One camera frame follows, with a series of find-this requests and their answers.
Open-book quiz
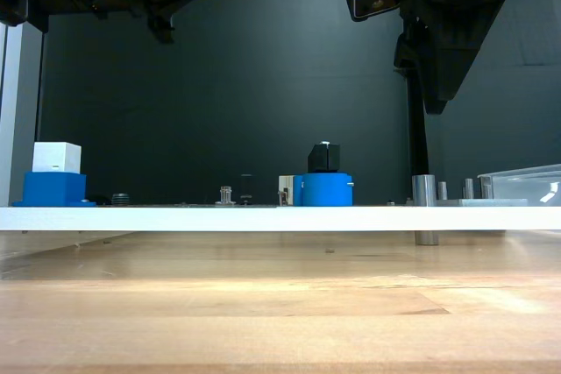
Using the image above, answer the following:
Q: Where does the steel 16mm cylinder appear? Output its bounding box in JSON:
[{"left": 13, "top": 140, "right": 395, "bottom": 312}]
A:
[{"left": 411, "top": 174, "right": 440, "bottom": 247}]

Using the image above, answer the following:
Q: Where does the white taskboard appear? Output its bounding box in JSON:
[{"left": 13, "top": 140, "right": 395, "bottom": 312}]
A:
[{"left": 0, "top": 205, "right": 561, "bottom": 234}]

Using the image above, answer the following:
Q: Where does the black D-sub connector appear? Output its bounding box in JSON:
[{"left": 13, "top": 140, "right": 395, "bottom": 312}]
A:
[{"left": 307, "top": 140, "right": 343, "bottom": 173}]

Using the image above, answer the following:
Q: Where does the clear plastic tub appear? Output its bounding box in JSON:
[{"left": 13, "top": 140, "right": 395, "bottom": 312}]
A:
[{"left": 476, "top": 163, "right": 561, "bottom": 208}]

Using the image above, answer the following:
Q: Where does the grey metal peg holder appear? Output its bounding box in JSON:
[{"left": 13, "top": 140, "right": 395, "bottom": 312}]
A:
[{"left": 436, "top": 197, "right": 529, "bottom": 208}]

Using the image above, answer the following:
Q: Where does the white block connector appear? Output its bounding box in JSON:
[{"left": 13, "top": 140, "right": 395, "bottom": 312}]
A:
[{"left": 32, "top": 141, "right": 83, "bottom": 175}]

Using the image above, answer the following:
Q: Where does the cream connector housing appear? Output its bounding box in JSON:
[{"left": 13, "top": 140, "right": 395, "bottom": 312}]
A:
[{"left": 277, "top": 174, "right": 304, "bottom": 208}]

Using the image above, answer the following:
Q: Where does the black socket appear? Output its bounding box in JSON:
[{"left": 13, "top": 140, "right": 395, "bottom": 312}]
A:
[{"left": 239, "top": 173, "right": 256, "bottom": 207}]

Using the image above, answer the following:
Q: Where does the small metal connector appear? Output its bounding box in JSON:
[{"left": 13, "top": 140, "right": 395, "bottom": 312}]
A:
[{"left": 214, "top": 184, "right": 238, "bottom": 207}]

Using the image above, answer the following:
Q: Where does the large blue connector mount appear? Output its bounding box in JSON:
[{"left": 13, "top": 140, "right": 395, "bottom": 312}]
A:
[{"left": 294, "top": 172, "right": 355, "bottom": 208}]

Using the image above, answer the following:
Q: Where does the small blue mount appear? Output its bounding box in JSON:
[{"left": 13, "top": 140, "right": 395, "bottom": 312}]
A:
[{"left": 11, "top": 171, "right": 97, "bottom": 208}]

